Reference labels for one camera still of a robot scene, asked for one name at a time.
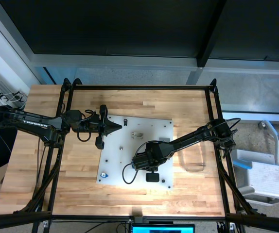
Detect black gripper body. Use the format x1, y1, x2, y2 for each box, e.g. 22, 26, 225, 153
145, 155, 166, 183
90, 104, 109, 150

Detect black aluminium frame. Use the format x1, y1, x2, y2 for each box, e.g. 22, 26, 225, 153
0, 77, 279, 233

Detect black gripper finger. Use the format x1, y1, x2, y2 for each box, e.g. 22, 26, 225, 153
106, 126, 122, 136
106, 116, 122, 128

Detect white power strip with cables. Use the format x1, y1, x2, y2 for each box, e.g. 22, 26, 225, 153
0, 90, 27, 109

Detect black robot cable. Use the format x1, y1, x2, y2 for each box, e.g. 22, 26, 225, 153
132, 140, 155, 162
122, 163, 140, 185
76, 126, 92, 143
84, 109, 99, 121
206, 117, 242, 136

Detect clear plastic container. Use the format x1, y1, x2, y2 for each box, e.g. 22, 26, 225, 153
180, 138, 210, 174

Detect white step stool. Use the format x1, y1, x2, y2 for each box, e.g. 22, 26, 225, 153
231, 148, 279, 207

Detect white board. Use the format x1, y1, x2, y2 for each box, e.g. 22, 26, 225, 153
96, 115, 174, 191

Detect grey metal cart frame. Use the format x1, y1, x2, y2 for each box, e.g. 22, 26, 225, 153
258, 119, 279, 168

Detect screen with blue display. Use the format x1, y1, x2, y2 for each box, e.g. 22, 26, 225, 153
129, 223, 196, 233

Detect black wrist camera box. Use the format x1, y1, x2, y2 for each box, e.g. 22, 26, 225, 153
132, 155, 148, 170

